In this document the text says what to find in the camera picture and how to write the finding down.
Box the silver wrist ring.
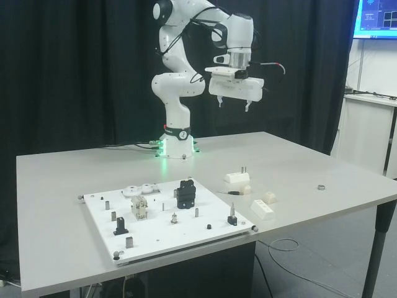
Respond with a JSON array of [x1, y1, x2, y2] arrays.
[[228, 51, 251, 69]]

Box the blue monitor screen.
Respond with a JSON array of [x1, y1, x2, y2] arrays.
[[352, 0, 397, 40]]

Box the white cabinet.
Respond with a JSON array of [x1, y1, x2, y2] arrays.
[[330, 92, 397, 180]]

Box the black base cables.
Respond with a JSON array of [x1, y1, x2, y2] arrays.
[[104, 140, 163, 153]]

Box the black table leg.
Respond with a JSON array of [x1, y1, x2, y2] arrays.
[[362, 205, 393, 298]]

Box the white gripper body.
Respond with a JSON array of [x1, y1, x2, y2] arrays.
[[208, 76, 265, 102]]

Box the black D-SUB plug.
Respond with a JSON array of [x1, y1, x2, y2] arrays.
[[172, 178, 197, 210]]

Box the white round peg holder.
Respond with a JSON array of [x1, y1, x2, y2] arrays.
[[223, 170, 251, 185]]

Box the thin grey floor cable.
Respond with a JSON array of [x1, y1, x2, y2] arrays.
[[267, 237, 368, 297]]

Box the white task board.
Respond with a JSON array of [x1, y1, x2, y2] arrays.
[[77, 177, 259, 268]]

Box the black curtain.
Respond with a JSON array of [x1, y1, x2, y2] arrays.
[[0, 0, 362, 282]]

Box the white large gear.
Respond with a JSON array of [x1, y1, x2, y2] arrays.
[[122, 184, 141, 198]]

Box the white square peg holder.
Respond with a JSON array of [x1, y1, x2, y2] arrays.
[[250, 199, 276, 220]]

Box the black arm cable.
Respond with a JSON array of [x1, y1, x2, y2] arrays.
[[154, 6, 232, 58]]

